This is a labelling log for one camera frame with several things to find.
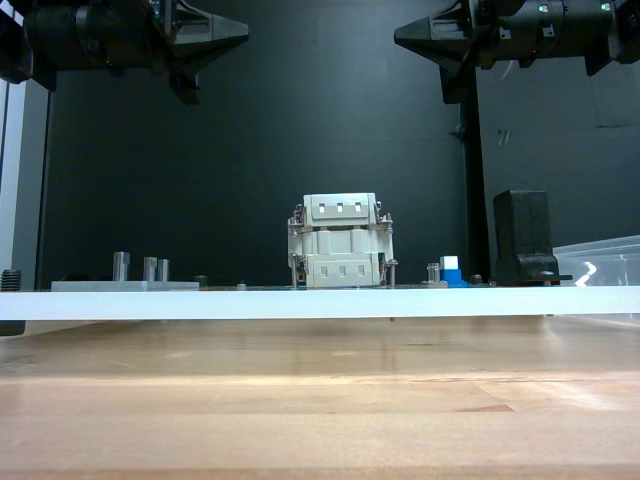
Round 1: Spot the grey connector socket base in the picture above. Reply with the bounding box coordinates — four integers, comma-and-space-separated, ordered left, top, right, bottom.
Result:
288, 252, 400, 290

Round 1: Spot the clear plastic tub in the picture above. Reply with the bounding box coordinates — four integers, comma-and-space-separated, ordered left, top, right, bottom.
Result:
552, 234, 640, 316

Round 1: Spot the grey HAN10E connector insert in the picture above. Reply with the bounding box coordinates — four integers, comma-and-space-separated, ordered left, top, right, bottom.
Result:
287, 192, 399, 256

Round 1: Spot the white task board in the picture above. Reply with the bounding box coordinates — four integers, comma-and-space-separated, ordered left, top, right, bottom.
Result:
0, 287, 640, 321

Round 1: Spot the black aluminium frame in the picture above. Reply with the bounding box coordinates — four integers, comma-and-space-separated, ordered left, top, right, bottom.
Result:
449, 67, 491, 286

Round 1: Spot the grey metal peg block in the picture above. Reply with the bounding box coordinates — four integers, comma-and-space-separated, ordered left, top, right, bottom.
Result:
49, 251, 200, 292

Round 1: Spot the small metal standoff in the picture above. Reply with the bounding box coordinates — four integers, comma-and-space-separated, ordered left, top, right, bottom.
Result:
424, 260, 449, 287

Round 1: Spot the small blue white connector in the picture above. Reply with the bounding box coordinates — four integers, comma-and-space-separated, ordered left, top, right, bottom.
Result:
439, 255, 469, 287

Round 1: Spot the black connector housing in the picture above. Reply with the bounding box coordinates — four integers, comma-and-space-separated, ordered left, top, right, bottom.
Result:
492, 188, 575, 288

